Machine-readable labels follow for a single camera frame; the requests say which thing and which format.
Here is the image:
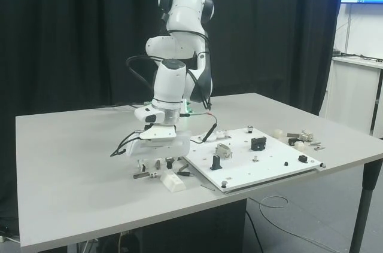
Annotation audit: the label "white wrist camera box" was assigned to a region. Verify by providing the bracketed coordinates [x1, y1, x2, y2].
[134, 105, 166, 124]

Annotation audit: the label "white peg holder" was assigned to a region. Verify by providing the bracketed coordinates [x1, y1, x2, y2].
[160, 170, 188, 193]

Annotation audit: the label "white cabinet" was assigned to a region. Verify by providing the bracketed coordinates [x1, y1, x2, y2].
[323, 54, 383, 140]

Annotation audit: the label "grey floor cable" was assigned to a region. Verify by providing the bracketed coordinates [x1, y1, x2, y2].
[251, 194, 360, 245]

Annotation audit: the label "metal D-SUB plug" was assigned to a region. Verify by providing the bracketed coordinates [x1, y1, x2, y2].
[300, 129, 315, 142]

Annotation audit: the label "black table leg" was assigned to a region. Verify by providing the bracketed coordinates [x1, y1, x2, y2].
[349, 157, 379, 253]

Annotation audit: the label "black curtain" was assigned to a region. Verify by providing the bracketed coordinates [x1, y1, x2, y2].
[0, 0, 352, 236]

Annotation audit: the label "black table cables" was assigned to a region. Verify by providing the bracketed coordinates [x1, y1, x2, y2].
[98, 102, 150, 111]

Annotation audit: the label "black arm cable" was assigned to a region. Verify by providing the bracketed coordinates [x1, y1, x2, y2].
[125, 30, 215, 110]

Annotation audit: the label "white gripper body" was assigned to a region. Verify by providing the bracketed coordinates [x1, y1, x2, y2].
[127, 129, 192, 163]

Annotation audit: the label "white task board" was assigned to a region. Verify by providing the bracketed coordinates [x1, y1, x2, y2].
[181, 123, 327, 196]

